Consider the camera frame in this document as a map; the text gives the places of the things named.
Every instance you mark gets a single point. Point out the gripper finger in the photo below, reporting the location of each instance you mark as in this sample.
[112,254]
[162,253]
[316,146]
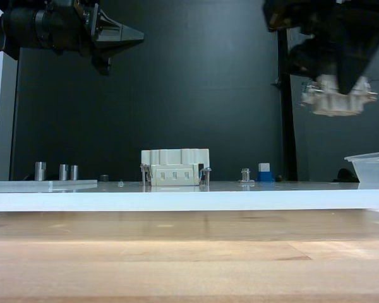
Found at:
[113,31]
[120,46]
[353,60]

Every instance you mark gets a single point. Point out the beige HAN10-E connector insert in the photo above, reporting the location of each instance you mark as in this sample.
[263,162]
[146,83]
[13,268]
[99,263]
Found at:
[331,104]

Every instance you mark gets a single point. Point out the beige connector base socket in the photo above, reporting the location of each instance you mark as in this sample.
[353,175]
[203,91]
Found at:
[173,170]

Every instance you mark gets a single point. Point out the small silver coaxial connector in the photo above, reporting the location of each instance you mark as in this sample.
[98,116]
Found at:
[245,175]

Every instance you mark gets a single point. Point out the clear plastic tub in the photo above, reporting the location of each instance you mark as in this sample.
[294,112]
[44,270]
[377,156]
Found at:
[374,170]

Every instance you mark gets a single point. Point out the black rounded knob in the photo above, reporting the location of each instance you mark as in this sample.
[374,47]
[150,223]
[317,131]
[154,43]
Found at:
[345,175]

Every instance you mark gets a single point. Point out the black board screw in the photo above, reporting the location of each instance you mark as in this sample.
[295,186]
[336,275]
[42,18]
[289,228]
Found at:
[104,178]
[279,178]

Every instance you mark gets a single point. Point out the small silver nut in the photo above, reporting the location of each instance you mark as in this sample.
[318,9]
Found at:
[120,183]

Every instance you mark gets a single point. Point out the blue plug with white core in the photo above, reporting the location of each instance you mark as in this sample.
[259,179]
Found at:
[265,175]

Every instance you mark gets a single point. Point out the grey metal plate with pegs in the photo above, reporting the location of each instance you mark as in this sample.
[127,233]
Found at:
[44,184]

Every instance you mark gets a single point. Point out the white mounting board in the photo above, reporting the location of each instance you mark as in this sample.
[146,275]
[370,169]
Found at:
[189,200]

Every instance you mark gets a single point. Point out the black table frame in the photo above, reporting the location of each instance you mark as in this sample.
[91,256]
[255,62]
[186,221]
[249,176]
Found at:
[287,132]

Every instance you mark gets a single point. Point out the grey metal panel frame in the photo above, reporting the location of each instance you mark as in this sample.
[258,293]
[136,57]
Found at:
[0,126]

